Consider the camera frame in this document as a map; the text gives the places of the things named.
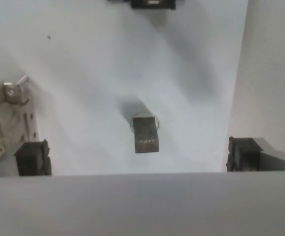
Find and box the white task board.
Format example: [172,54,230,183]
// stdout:
[0,0,249,177]

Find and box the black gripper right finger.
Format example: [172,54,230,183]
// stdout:
[226,135,285,173]

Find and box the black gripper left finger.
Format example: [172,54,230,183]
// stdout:
[12,139,53,177]

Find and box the metal square peg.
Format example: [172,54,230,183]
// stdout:
[129,115,161,154]

